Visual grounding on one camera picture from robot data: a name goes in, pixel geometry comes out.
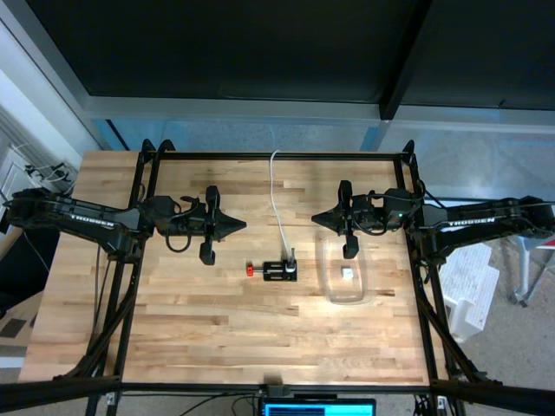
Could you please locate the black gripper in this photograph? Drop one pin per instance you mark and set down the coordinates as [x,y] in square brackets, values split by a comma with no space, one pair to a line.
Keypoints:
[366,214]
[211,221]

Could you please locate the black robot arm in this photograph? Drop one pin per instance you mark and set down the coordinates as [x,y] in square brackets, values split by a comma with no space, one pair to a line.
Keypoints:
[86,216]
[472,221]

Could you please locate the white receptacle socket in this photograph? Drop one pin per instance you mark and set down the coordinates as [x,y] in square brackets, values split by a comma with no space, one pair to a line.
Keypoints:
[286,268]

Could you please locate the white power strip with plugs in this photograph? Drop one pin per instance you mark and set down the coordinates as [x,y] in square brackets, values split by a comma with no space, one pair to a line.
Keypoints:
[47,173]

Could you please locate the small white block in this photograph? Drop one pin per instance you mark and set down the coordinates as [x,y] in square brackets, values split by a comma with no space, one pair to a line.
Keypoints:
[348,273]

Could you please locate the clear plastic tub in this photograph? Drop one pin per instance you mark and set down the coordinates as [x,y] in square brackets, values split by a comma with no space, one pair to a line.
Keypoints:
[334,286]

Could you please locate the black clamp with red knob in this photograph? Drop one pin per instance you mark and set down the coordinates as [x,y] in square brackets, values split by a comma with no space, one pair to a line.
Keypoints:
[273,274]

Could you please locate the white foam block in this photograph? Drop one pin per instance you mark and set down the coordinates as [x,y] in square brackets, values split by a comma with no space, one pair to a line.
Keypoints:
[470,294]

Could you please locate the laptop screen with blue edge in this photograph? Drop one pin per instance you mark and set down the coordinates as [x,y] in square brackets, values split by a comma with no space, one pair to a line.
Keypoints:
[316,409]

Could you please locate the black equipment case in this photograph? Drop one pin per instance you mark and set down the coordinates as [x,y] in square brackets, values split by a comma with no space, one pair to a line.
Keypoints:
[21,268]

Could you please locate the red chair seat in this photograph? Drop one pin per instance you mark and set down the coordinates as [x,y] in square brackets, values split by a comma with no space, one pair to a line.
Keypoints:
[550,244]

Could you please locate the cardboard box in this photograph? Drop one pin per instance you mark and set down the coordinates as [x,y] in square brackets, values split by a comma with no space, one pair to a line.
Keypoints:
[24,312]

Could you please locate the black flat pad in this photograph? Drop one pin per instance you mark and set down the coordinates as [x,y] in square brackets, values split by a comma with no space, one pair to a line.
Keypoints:
[13,328]

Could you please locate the black metal frame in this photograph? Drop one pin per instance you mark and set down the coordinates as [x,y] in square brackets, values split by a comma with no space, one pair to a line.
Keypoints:
[347,157]

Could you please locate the small black camera box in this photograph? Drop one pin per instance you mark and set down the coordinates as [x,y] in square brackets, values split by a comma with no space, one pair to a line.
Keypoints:
[274,388]

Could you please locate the grey metal chair frame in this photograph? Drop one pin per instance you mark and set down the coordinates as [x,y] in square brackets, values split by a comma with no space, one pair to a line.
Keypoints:
[522,268]

